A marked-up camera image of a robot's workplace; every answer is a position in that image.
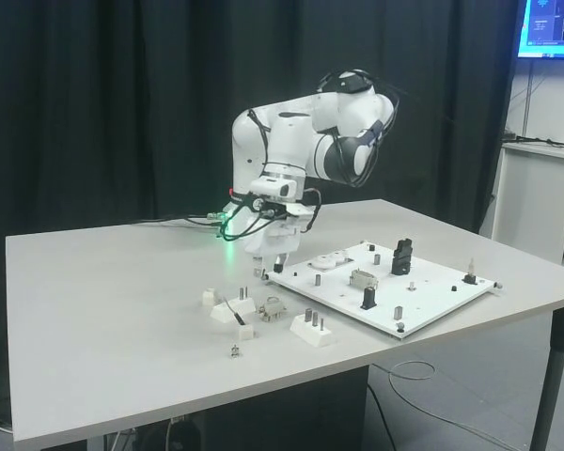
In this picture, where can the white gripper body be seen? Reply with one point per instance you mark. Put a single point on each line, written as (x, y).
(277, 239)

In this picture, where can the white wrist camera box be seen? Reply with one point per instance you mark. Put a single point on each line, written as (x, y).
(272, 187)

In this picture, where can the small metal bolt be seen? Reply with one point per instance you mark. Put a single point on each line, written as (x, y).
(235, 351)

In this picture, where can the black USB plug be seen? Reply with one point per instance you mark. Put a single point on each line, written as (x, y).
(367, 299)

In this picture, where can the black curtain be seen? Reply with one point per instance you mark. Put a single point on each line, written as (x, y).
(122, 94)

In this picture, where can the white medium gear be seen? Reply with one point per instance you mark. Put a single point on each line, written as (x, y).
(338, 257)

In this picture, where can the wide white peg holder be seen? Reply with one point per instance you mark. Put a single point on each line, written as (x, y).
(310, 333)
(223, 312)

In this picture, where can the white large gear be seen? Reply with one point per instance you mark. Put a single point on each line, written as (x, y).
(322, 263)

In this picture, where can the blue screen monitor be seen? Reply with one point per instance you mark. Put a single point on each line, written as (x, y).
(552, 28)

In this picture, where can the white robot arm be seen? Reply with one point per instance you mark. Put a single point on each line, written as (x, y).
(286, 141)

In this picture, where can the small white holder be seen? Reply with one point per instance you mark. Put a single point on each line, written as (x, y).
(245, 332)
(209, 297)

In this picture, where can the dark table leg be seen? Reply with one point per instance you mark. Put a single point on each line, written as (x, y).
(552, 376)

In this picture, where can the white cabinet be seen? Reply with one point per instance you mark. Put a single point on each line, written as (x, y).
(531, 202)

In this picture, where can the grey metal waterproof plug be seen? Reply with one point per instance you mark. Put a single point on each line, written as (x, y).
(271, 311)

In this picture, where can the black D-SUB plug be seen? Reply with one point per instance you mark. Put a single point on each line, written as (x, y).
(401, 258)

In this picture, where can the clear Ethernet plug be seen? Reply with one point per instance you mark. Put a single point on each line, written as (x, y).
(470, 272)

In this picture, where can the white task board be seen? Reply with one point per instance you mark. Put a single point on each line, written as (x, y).
(432, 300)

